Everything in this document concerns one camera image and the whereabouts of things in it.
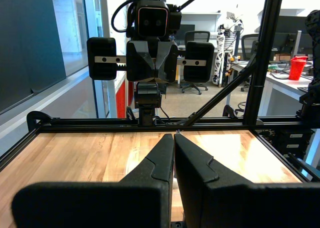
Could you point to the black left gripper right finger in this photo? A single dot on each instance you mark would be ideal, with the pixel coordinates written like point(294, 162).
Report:
point(237, 205)

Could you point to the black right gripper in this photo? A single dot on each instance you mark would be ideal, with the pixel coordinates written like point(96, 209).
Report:
point(102, 50)

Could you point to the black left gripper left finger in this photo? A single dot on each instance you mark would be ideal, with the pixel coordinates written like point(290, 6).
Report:
point(100, 203)

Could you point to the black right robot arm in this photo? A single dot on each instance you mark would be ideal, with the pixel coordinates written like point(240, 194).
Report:
point(147, 95)

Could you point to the small black computer monitor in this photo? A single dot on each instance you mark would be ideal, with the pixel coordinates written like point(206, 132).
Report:
point(185, 32)

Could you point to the red cabinet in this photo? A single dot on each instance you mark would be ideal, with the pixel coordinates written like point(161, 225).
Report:
point(121, 100)

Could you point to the black mesh office chair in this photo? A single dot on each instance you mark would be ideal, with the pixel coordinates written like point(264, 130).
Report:
point(250, 41)
point(197, 38)

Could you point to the white lattice robot structure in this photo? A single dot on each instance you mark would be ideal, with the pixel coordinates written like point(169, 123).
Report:
point(221, 55)

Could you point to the black power supply box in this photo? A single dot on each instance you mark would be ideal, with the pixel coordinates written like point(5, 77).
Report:
point(287, 135)
point(285, 147)

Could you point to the white office desk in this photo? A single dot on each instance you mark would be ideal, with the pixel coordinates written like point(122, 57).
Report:
point(277, 82)

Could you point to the large black computer monitor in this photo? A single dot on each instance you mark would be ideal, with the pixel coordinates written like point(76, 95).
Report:
point(290, 25)

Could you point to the red plastic cup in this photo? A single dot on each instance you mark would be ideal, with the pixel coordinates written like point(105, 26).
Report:
point(297, 69)

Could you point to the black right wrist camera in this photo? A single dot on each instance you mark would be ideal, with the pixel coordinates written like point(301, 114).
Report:
point(152, 21)

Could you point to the black curved frame bracket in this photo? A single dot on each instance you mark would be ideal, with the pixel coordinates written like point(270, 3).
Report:
point(33, 116)

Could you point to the black aluminium frame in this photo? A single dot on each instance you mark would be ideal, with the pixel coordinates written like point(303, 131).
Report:
point(265, 62)

